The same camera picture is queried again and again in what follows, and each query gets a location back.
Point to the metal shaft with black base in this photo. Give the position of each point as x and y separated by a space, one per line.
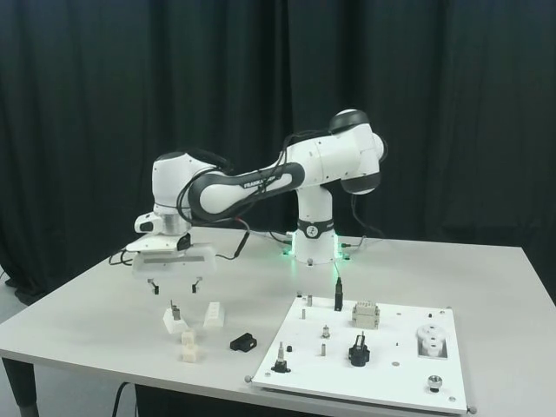
280 360

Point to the white camera box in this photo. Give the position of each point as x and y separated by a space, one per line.
145 222

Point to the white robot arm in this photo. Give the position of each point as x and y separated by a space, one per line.
330 156

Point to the black D-SUB plug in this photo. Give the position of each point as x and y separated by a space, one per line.
243 342

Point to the white task board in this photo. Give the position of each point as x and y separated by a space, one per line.
382 369

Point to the black USB plug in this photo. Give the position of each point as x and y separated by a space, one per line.
339 297

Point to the flat white mounting plate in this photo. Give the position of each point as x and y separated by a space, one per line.
152 244

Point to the black waterproof plug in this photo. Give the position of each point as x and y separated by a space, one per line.
359 354

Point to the white peg holder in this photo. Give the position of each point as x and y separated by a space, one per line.
171 325
215 316

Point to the grey table leg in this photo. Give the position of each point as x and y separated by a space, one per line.
17 386

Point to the beige rectangular connector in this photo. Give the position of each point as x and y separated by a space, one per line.
363 317

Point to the metal BNC plug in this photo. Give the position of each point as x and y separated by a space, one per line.
325 332

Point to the white medium gear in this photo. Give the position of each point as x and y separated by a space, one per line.
432 343

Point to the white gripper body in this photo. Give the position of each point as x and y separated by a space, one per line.
174 266

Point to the small white cube holder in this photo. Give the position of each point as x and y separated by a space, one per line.
188 353
187 338

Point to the metal knurled bolt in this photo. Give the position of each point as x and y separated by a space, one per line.
434 382

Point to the white large gear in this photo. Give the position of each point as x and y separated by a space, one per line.
425 332

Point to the black curtain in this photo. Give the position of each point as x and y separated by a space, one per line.
87 87

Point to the white small gear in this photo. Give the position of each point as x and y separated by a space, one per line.
436 352

